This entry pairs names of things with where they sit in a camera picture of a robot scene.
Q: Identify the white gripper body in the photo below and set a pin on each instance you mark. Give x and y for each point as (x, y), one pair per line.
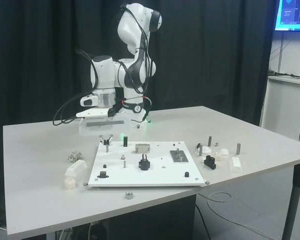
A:
(102, 128)

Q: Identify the metal round peg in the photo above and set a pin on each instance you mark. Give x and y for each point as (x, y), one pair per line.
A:
(107, 148)

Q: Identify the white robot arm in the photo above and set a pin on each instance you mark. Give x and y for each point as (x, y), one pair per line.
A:
(127, 30)

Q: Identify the black round plug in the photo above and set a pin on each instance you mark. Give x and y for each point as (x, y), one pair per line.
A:
(143, 164)

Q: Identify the tall metal peg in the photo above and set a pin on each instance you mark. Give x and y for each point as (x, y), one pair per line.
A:
(200, 150)
(238, 148)
(210, 141)

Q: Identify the black upright plug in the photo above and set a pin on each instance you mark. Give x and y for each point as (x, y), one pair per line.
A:
(125, 141)

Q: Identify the long white holder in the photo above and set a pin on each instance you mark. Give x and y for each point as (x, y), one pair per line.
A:
(75, 169)

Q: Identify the white task board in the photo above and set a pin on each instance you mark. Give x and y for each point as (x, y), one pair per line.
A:
(145, 175)

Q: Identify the small white holder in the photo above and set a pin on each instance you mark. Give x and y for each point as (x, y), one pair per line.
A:
(70, 183)

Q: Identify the metal hex nut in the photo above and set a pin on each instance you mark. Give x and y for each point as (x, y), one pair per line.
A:
(128, 195)

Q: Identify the white large gear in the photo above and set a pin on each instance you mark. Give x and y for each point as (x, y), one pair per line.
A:
(207, 151)

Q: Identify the black curtain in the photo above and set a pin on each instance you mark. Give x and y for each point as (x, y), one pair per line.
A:
(40, 50)

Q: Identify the small metal bolt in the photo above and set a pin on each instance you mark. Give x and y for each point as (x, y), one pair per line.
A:
(217, 144)

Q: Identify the white medium gear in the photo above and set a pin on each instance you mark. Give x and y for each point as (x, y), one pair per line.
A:
(224, 151)

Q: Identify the white block holder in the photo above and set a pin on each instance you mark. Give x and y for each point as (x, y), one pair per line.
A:
(236, 164)

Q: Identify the white cabinet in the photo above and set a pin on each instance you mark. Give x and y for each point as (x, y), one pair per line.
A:
(285, 107)

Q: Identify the black table leg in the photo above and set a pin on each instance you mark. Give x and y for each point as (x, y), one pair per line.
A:
(296, 195)

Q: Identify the blue screen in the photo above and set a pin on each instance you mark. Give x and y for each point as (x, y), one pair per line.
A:
(293, 15)

